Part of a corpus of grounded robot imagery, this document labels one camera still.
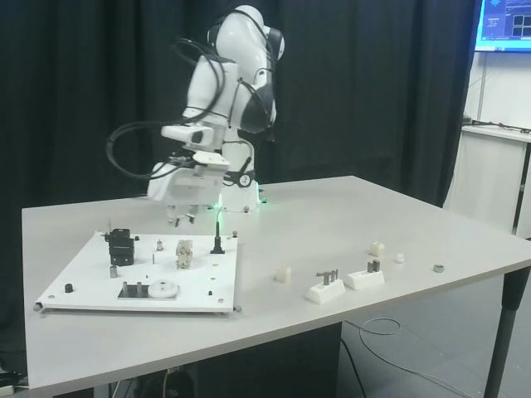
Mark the metal nut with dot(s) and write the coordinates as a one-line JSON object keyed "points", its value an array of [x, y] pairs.
{"points": [[438, 268]]}

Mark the black table leg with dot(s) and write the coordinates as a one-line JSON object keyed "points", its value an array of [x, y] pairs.
{"points": [[508, 315]]}

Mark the white small gear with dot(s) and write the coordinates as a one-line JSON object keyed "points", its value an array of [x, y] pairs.
{"points": [[400, 258]]}

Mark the white task board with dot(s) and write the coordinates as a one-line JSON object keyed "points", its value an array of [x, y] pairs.
{"points": [[83, 269]]}

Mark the white round peg holder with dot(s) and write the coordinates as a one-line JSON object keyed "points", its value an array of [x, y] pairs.
{"points": [[325, 293]]}

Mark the blue screen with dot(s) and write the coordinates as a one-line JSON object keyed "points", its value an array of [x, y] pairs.
{"points": [[506, 25]]}

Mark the black cabinet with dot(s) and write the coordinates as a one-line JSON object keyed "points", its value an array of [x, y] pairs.
{"points": [[269, 365]]}

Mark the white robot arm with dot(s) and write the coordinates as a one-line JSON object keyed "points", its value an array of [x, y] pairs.
{"points": [[245, 41]]}

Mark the lying metal peg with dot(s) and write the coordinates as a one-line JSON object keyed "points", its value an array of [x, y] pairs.
{"points": [[321, 274]]}

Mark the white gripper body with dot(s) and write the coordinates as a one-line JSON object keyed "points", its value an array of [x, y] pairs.
{"points": [[186, 186]]}

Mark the white square peg holder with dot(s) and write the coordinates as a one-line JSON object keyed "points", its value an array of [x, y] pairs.
{"points": [[365, 281]]}

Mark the thick metal round peg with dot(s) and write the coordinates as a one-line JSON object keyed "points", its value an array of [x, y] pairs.
{"points": [[327, 281]]}

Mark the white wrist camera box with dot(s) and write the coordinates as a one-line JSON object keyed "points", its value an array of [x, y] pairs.
{"points": [[182, 134]]}

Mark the white cabinet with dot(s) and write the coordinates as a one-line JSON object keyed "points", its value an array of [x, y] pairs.
{"points": [[493, 178]]}

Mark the white large gear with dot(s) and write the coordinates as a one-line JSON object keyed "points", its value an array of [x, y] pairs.
{"points": [[163, 289]]}

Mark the cream small holder block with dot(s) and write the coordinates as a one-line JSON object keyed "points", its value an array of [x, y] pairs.
{"points": [[376, 248], [283, 274]]}

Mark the metal BNC plug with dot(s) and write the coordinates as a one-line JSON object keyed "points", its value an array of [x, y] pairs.
{"points": [[159, 245]]}

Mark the black D-SUB plug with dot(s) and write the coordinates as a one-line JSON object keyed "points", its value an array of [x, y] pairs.
{"points": [[120, 248]]}

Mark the black curtain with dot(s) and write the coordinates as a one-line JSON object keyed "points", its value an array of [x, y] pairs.
{"points": [[83, 83]]}

